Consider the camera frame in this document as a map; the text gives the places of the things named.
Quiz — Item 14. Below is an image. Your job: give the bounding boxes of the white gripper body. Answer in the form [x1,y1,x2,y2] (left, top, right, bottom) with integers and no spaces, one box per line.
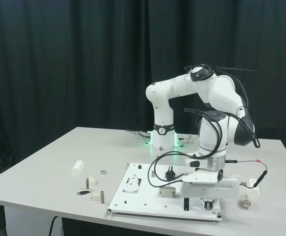
[180,175,241,200]

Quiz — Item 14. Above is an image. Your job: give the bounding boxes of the clear Ethernet plug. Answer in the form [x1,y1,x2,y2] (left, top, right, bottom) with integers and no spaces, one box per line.
[238,193,253,205]

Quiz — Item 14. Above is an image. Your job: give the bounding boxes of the white task board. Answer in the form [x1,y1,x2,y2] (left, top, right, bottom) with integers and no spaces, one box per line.
[107,162,234,219]

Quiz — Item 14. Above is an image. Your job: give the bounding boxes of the white large gear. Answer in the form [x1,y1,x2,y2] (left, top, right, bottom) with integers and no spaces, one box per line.
[123,184,139,194]

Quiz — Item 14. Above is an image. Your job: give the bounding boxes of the long white holder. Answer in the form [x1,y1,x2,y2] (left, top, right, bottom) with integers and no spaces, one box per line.
[71,160,86,176]

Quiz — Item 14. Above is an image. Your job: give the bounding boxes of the black curtain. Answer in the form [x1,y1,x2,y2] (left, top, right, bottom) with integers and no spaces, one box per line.
[0,0,286,174]

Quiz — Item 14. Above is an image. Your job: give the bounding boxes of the thin black rod on wire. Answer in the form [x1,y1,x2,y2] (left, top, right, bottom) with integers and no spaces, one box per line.
[225,158,269,190]

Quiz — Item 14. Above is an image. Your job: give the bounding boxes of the black base cable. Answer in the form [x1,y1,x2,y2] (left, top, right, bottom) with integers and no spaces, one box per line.
[176,133,192,144]
[126,129,154,139]

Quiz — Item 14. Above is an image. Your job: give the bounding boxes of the black looped cable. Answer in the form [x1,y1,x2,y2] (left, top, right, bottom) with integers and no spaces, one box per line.
[148,106,230,188]

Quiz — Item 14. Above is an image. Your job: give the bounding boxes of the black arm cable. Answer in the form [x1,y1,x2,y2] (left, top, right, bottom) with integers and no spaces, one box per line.
[184,63,261,148]

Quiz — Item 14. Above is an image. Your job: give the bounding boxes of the black cable under table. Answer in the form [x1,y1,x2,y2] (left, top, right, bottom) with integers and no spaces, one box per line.
[49,215,63,236]

